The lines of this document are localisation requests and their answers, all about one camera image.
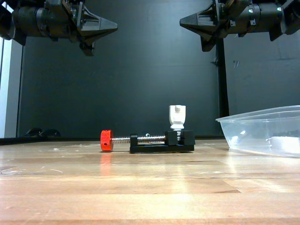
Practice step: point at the clear plastic container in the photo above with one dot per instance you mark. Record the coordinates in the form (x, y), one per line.
(246, 126)

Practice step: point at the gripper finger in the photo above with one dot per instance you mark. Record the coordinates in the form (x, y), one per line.
(201, 29)
(98, 31)
(192, 20)
(105, 22)

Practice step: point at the silver threaded clamp screw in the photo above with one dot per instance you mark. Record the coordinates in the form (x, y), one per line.
(145, 138)

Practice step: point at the white block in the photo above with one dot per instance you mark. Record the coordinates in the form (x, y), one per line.
(284, 143)

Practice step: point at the black aluminium frame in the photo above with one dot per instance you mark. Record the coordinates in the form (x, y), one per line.
(222, 93)

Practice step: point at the black frame corner bracket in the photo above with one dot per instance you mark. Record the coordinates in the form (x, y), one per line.
(51, 133)
(34, 132)

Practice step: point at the black clamp vise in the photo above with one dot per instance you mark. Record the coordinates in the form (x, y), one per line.
(161, 148)

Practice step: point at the red clamp knob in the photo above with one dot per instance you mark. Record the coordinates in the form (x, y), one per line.
(106, 140)

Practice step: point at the white power receptacle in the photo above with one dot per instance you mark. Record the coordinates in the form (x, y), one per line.
(177, 117)

